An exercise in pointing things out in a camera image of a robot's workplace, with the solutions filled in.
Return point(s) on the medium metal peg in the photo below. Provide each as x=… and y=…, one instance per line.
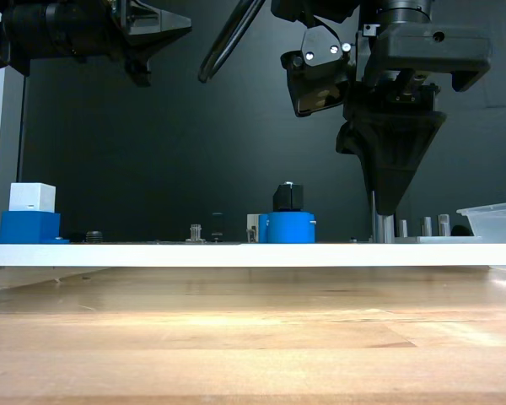
x=426, y=228

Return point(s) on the black knurled nut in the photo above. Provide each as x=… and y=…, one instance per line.
x=94, y=237

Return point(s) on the small black rounded object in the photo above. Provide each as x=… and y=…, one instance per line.
x=459, y=230

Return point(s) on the blue round holder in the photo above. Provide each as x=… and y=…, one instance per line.
x=291, y=230

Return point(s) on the thick metal peg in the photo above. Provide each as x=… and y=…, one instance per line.
x=443, y=225

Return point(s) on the white taskboard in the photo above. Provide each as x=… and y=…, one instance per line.
x=236, y=255

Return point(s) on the thin metal peg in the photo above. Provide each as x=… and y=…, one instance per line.
x=402, y=230

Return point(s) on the blue square holder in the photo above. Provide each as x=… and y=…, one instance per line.
x=29, y=228

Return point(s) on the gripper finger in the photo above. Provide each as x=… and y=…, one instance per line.
x=173, y=21
x=345, y=141
x=396, y=156
x=152, y=44

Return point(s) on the silver 16mm metal cylinder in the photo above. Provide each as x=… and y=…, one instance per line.
x=383, y=230

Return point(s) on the clear plastic tub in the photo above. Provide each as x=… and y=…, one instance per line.
x=497, y=228

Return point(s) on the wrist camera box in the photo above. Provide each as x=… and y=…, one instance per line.
x=316, y=84

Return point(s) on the white cube block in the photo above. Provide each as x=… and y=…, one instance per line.
x=31, y=196

